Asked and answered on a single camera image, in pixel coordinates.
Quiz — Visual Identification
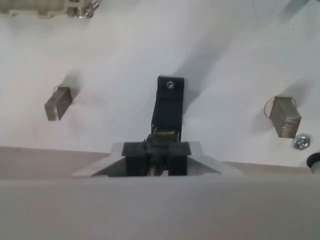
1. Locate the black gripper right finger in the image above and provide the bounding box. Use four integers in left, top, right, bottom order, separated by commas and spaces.
168, 141, 223, 177

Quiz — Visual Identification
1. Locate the black USB plug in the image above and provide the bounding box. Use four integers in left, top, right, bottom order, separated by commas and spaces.
142, 129, 179, 177

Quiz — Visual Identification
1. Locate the metal square peg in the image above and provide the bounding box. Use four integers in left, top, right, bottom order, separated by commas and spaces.
44, 86, 75, 122
271, 96, 303, 139

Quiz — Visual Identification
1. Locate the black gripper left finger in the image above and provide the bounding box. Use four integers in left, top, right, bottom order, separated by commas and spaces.
72, 141, 147, 178

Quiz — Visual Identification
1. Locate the white task board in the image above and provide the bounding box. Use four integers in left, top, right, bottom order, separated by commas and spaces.
0, 0, 320, 168

